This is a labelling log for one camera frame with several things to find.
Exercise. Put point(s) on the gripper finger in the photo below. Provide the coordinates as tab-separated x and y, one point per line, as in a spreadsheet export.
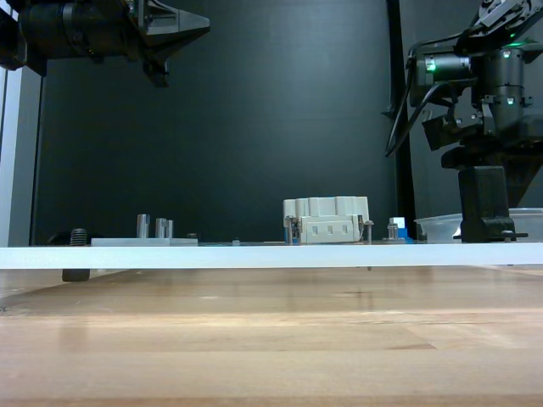
519	182
174	42
186	23

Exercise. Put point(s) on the thick silver metal bar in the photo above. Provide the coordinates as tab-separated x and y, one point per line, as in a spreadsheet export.
144	226

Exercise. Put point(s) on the medium silver metal bar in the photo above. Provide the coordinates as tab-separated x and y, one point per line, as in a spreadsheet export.
161	229

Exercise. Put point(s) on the thin silver metal bar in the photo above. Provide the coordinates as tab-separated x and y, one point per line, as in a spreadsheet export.
171	230

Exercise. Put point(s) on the grey metal bar plate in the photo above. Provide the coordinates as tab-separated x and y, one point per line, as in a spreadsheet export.
127	241

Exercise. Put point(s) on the white taskboard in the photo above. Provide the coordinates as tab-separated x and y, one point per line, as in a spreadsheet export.
254	256

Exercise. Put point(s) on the black block holder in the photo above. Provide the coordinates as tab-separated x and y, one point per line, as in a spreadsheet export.
483	203

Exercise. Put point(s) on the clear plastic tub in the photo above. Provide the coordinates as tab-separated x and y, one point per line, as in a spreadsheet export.
437	231

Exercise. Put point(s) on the blue and white socket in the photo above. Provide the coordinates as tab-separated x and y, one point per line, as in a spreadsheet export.
403	222

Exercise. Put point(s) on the small metal connector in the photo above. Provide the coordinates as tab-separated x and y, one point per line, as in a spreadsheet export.
392	233

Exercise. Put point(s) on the silver connector screw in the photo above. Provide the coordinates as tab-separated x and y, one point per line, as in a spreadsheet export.
367	231

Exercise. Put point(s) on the beige connector housing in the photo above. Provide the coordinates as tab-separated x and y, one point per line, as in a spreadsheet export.
326	229

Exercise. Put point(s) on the black board screw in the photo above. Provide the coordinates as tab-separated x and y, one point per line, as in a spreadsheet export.
79	237

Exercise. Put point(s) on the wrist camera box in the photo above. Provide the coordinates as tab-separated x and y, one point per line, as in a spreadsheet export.
433	135

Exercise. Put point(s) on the black partition post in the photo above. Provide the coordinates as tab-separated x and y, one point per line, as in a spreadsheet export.
401	169

